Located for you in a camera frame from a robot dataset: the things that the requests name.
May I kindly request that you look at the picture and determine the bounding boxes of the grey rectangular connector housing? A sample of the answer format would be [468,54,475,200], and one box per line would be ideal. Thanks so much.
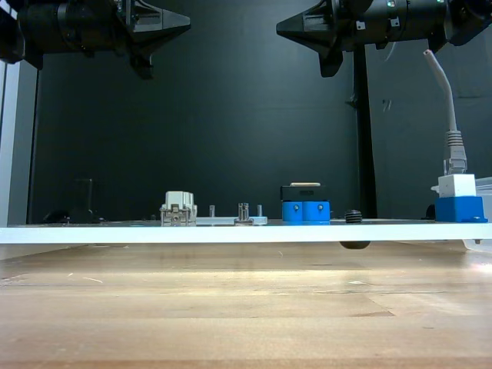
[159,191,199,228]

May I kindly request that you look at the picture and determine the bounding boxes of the aluminium plate with pins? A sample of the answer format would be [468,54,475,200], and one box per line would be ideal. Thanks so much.
[195,204,268,227]

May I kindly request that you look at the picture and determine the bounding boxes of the grey rj45 connector with cable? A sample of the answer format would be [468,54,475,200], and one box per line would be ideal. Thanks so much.
[421,48,469,178]

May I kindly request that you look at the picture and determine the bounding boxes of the blue socket mount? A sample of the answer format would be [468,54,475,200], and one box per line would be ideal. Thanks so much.
[434,195,489,224]

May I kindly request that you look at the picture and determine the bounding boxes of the white board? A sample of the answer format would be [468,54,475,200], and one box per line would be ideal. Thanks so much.
[0,218,492,245]

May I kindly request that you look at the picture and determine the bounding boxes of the white rj45 socket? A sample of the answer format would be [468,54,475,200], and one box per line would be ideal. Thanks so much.
[430,174,477,201]

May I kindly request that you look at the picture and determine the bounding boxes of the small metal connector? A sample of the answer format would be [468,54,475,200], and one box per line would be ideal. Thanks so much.
[234,202,255,227]

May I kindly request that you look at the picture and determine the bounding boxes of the small black bracket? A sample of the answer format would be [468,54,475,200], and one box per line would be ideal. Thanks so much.
[42,178,104,224]

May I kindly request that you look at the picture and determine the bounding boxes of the black connector housing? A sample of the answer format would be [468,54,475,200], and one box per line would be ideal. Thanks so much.
[280,182,327,202]

